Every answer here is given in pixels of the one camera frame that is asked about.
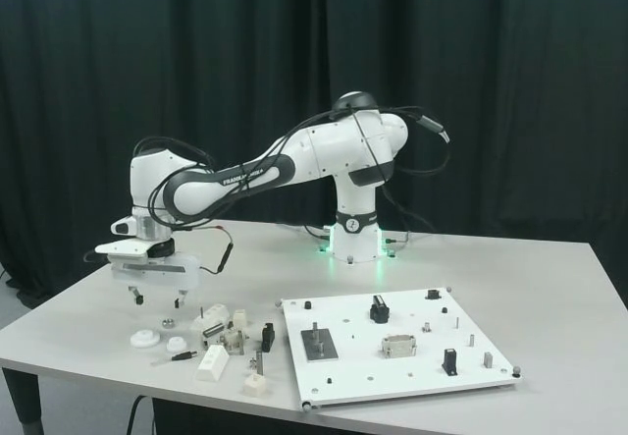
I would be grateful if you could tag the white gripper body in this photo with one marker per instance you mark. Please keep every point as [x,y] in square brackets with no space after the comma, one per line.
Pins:
[157,278]

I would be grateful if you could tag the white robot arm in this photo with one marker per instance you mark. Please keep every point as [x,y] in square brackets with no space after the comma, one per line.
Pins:
[314,152]

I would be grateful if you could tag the long white peg holder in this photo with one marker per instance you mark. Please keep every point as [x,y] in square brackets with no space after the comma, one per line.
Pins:
[211,364]

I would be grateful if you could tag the tall metal peg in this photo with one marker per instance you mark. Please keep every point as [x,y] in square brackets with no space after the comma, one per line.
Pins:
[261,362]

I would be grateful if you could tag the metal square peg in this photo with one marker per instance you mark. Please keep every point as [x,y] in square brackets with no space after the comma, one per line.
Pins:
[488,359]

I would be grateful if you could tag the metal nut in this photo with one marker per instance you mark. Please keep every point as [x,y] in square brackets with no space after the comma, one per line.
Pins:
[169,323]

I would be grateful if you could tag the white large gear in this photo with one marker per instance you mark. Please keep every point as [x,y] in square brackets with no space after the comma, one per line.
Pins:
[143,339]

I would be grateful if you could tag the white medium gear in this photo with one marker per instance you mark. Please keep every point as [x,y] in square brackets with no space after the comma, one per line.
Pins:
[175,344]

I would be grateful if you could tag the metal square flange part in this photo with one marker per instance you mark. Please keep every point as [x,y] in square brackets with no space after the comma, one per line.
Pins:
[231,342]

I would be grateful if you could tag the black D-SUB plug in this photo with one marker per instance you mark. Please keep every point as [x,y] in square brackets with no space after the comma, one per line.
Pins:
[268,337]

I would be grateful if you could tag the small white square holder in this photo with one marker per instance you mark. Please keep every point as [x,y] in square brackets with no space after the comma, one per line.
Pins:
[255,386]

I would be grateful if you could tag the black table leg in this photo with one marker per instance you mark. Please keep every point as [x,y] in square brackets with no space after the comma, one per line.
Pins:
[22,400]

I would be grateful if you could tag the black waterproof plug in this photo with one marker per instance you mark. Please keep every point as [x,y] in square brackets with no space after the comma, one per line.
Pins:
[378,311]

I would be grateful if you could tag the white task board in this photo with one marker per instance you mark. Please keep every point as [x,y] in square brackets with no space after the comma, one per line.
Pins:
[392,371]

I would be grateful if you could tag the black curtain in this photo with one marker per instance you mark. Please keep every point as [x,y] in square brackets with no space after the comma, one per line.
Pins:
[245,37]

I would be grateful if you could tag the black USB plug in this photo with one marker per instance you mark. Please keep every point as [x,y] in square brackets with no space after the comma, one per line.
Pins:
[450,361]

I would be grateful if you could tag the white wrist camera mount plate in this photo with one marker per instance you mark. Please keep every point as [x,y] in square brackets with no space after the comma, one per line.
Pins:
[122,249]

